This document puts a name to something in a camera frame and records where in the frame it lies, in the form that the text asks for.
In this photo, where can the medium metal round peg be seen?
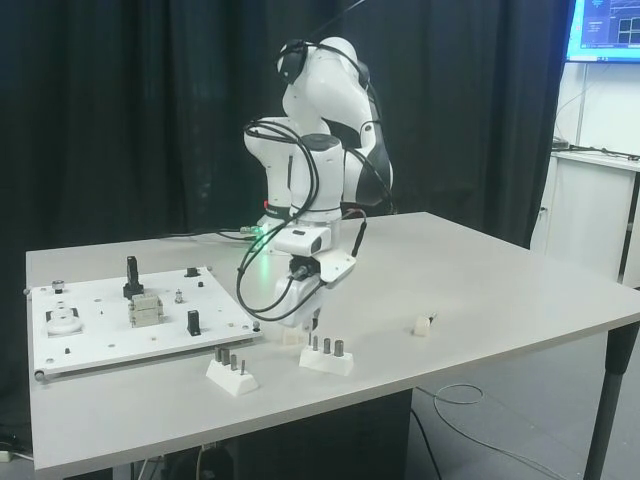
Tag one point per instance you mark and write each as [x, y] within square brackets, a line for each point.
[327, 345]

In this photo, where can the metal BNC plug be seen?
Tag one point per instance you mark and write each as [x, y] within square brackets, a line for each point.
[178, 296]

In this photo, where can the white power strip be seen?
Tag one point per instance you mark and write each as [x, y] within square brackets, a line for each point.
[5, 455]

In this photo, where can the white large gear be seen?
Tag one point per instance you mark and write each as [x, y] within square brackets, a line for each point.
[65, 327]

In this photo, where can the white medium gear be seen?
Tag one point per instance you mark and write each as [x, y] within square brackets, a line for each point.
[60, 305]

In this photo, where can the large metal square peg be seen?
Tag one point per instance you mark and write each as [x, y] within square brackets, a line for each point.
[220, 354]

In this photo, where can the large metal round peg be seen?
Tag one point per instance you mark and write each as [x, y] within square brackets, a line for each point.
[342, 347]

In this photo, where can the black D-SUB plug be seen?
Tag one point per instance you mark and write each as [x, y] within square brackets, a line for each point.
[132, 277]

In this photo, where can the flat white mounting plate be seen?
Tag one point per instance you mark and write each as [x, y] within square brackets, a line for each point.
[340, 270]

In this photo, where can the white square peg holder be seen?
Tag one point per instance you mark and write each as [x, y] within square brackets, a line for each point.
[232, 382]

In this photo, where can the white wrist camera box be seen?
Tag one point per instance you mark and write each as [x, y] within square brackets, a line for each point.
[300, 241]

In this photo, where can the blue screen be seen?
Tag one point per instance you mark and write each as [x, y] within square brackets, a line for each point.
[607, 27]

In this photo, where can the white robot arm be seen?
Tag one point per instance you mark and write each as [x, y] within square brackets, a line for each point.
[325, 90]

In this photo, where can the small white plug holder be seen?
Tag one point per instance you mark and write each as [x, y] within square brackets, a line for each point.
[421, 327]
[291, 339]

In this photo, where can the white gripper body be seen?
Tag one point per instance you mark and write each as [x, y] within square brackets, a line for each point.
[295, 300]

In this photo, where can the white task board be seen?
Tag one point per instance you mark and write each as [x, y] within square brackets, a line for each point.
[150, 345]

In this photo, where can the black Ethernet plug clear tail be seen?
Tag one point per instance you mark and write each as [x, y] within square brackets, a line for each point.
[432, 317]

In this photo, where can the black curtain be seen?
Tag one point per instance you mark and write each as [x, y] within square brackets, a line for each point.
[100, 100]

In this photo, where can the white round peg holder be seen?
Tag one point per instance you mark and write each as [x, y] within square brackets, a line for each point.
[327, 364]

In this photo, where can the metal waterproof plug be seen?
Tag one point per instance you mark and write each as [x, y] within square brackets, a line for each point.
[59, 286]

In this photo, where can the black table leg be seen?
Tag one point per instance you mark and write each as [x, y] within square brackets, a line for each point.
[607, 410]

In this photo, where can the white cabinet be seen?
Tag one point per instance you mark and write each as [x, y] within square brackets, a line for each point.
[585, 215]

